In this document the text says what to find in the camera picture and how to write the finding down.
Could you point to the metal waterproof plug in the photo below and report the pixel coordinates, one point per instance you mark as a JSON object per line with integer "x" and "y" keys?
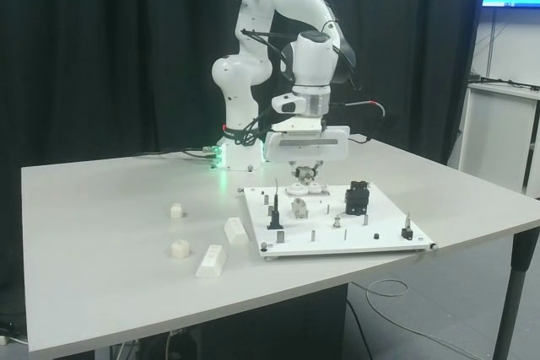
{"x": 306, "y": 173}

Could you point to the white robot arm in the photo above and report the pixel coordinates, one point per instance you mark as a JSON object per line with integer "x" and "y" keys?
{"x": 249, "y": 23}

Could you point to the white task board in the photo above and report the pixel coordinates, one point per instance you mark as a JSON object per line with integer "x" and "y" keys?
{"x": 337, "y": 246}

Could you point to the white long holder block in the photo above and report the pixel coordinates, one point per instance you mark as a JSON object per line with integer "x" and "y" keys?
{"x": 235, "y": 231}
{"x": 212, "y": 261}

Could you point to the white medium gear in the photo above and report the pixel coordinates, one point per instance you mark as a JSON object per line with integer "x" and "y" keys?
{"x": 315, "y": 191}

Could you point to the small white square holder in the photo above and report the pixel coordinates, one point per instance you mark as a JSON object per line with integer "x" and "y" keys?
{"x": 176, "y": 211}

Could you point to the metal BNC plug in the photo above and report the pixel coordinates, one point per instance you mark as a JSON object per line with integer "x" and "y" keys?
{"x": 338, "y": 222}

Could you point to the metal square peg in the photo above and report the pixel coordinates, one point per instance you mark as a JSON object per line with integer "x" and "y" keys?
{"x": 280, "y": 237}

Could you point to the grey table leg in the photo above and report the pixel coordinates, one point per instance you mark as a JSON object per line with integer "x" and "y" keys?
{"x": 512, "y": 292}

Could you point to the white round holder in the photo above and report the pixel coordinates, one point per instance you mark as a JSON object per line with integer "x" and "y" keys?
{"x": 180, "y": 249}

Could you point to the black curtain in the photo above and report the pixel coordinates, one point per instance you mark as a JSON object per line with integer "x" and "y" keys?
{"x": 105, "y": 48}

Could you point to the white small gear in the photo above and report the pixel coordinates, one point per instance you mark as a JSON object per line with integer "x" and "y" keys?
{"x": 325, "y": 187}

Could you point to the white large gear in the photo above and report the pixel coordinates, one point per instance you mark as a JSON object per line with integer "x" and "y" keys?
{"x": 297, "y": 191}

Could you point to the white cabinet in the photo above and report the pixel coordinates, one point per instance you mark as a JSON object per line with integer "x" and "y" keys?
{"x": 493, "y": 132}

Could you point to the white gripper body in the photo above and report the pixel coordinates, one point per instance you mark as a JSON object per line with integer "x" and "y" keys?
{"x": 308, "y": 150}

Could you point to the black D-SUB plug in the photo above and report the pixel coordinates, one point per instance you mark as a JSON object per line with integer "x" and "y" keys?
{"x": 358, "y": 200}

